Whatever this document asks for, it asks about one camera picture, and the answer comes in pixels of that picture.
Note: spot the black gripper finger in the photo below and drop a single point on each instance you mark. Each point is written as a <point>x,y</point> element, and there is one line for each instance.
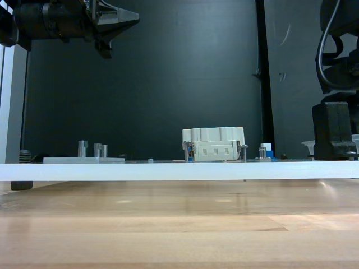
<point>117,15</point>
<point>112,30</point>

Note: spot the blue round connector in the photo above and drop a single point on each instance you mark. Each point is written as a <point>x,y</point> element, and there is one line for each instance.
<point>190,159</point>

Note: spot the white taskboard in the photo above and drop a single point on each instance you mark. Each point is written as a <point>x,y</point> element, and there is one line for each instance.
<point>168,171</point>

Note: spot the beige HAN10E base socket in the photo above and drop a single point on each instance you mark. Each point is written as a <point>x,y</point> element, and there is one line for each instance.
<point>216,151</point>

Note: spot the small silver connector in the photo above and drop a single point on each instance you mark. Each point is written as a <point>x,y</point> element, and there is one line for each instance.
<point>262,154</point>

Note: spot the small blue white connector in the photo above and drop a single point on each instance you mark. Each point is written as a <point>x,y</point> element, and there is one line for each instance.
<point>270,155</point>

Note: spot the grey metal plate with posts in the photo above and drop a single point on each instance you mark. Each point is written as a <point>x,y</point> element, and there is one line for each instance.
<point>84,159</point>

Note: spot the black knurled board screw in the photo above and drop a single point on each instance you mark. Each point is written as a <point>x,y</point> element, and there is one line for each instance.
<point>24,157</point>

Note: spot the small black screw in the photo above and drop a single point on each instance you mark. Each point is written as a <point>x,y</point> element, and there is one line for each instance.
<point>284,157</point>

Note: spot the clear plastic tub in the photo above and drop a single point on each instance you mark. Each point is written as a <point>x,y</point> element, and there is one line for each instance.
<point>308,145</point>

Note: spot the black block socket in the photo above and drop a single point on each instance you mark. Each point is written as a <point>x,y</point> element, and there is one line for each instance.
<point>331,126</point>

